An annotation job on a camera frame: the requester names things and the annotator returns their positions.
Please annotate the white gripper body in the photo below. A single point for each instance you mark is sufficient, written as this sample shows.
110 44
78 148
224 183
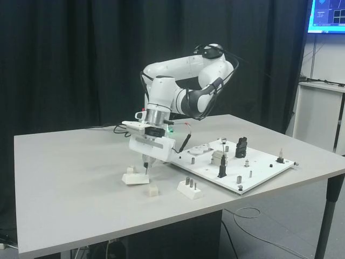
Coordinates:
151 148

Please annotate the long white peg holder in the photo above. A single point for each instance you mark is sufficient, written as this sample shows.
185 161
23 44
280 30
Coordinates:
134 179

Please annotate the large metal square peg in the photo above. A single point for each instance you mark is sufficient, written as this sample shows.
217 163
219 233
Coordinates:
187 181

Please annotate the white square peg holder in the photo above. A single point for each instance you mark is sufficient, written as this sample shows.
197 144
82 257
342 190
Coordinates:
188 193

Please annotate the small white cube holder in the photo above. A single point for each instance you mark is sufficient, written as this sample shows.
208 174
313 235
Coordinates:
130 170

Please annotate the flat white mounting plate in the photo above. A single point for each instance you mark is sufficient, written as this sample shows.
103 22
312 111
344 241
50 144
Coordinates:
133 125

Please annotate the small cream cube holder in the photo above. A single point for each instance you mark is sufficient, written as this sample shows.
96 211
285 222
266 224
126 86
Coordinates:
152 191

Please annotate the white large gear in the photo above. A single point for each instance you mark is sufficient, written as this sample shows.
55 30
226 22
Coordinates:
195 151

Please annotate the white medium gear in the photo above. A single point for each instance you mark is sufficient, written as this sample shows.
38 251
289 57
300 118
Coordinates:
205 147

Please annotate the white task board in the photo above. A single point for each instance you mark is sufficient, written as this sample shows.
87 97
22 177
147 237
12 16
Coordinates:
210 172

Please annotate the black under-table panel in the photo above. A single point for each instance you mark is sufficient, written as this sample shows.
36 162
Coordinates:
161 237

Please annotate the black D-SUB plug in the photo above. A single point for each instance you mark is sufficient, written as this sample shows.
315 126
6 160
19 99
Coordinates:
240 148

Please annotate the metal BNC plug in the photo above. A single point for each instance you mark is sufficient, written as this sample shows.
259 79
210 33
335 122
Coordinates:
246 163

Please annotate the black curtain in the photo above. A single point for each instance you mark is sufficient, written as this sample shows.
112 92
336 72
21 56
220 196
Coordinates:
67 54

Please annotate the white cabinet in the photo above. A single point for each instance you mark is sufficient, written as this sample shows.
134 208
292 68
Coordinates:
318 116

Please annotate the dark table leg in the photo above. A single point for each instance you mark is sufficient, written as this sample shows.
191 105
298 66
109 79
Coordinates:
327 215

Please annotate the blue monitor screen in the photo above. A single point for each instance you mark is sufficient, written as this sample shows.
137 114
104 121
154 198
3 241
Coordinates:
326 16

